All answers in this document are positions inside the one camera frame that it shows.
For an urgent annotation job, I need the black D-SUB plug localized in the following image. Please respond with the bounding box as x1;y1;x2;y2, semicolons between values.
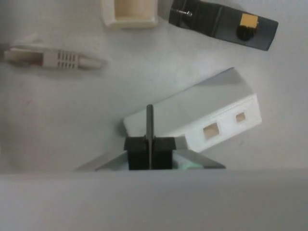
167;0;279;52

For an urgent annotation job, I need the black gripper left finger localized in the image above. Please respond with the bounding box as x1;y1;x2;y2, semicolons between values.
95;136;150;172

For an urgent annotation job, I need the metal round peg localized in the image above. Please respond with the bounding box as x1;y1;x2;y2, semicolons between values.
145;103;154;169

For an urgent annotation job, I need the white open box holder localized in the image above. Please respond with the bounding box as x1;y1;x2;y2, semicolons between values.
100;0;159;30

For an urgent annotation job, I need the white holder with square holes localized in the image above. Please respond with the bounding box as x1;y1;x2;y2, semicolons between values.
122;67;262;153

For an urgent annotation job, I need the white Ethernet plug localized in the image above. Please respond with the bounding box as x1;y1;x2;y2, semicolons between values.
3;45;108;71

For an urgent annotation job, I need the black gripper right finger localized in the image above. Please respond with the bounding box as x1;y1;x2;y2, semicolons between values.
150;136;227;171

